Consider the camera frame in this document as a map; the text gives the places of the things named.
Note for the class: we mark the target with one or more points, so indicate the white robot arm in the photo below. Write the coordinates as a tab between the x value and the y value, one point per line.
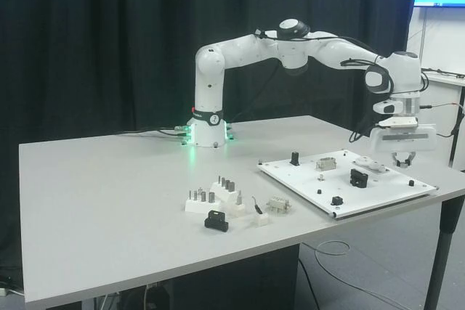
209	81

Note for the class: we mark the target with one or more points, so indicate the black D-SUB plug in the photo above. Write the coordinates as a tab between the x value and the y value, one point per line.
216	222

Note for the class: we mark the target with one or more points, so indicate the black table leg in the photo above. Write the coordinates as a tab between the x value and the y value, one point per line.
441	237

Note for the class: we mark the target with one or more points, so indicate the white square peg holder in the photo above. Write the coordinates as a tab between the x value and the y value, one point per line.
227	199

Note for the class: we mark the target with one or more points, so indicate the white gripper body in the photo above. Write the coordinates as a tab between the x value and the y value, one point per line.
403	144

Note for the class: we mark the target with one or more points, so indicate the white large gear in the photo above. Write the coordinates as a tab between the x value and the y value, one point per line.
363	161

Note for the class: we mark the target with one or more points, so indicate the large metal round peg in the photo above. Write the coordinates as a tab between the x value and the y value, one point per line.
212	197

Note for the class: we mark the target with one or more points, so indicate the large metal square peg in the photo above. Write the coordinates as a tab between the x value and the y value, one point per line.
233	187

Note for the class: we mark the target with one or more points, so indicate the beige rectangular plug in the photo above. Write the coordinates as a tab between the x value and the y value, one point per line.
279	204

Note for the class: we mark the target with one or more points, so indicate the small grey metal plug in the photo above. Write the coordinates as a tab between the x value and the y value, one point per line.
238	198

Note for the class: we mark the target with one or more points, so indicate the white medium gear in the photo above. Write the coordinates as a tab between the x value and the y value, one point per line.
379	167

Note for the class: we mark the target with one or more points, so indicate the white cabinet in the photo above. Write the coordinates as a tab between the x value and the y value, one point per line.
450	125

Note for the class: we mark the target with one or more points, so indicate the flat white mounting plate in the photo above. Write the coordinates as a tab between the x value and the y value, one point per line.
399	123

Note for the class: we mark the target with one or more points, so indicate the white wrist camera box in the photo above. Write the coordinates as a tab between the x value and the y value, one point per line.
385	107

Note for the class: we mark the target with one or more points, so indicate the black curtain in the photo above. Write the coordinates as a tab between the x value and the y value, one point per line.
109	34

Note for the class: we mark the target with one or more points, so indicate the medium metal square peg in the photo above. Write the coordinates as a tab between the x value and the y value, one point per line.
228	185

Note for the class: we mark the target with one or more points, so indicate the small white plug holder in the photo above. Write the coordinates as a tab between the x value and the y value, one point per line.
239	210

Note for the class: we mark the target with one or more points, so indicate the white USB plug holder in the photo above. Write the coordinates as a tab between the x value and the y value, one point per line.
262	220

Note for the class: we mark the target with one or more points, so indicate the black plug with round base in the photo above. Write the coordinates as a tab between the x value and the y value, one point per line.
359	178

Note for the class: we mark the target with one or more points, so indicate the black upright plug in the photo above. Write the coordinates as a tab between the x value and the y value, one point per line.
294	158

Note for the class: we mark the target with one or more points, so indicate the white power strip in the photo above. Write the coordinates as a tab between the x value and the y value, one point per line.
3	291

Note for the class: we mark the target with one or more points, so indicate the white task board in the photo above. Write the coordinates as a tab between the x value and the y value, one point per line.
290	179

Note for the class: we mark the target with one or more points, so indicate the white round peg holder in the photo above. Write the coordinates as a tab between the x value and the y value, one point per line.
198	206

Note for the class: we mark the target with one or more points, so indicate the medium metal round peg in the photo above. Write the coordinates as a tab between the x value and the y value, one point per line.
203	196

